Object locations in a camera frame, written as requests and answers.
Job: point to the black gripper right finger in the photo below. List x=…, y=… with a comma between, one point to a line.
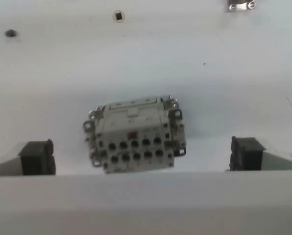
x=246, y=154

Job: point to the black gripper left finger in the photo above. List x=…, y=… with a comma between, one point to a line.
x=37, y=156

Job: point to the beige waterproof plug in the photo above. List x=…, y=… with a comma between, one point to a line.
x=136, y=142

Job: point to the white task board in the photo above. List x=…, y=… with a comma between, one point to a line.
x=145, y=61

